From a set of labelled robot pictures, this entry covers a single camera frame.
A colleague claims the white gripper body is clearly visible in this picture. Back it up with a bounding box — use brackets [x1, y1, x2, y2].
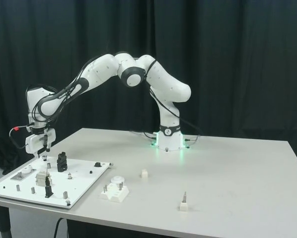
[25, 128, 57, 153]

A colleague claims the white holder with square holes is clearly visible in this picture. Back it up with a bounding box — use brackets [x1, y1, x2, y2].
[112, 184, 131, 203]

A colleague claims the black D-SUB plug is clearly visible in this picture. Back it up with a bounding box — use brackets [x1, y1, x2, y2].
[56, 153, 68, 172]

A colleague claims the white task board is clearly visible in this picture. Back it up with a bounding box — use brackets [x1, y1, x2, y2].
[0, 157, 114, 210]

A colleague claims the black table leg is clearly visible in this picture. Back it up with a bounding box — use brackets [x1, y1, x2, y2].
[0, 203, 11, 238]

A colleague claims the white holder with round holes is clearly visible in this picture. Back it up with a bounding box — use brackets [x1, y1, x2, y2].
[99, 188, 117, 203]

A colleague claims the white large gear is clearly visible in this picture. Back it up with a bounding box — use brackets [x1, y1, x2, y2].
[110, 175, 126, 185]

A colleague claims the black curtain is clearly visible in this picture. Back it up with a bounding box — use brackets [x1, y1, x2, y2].
[0, 0, 297, 176]

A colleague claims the black cable with red tag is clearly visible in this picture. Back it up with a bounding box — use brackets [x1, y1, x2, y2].
[8, 126, 31, 149]

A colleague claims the black cable under table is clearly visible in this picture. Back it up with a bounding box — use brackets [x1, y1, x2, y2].
[54, 217, 66, 238]

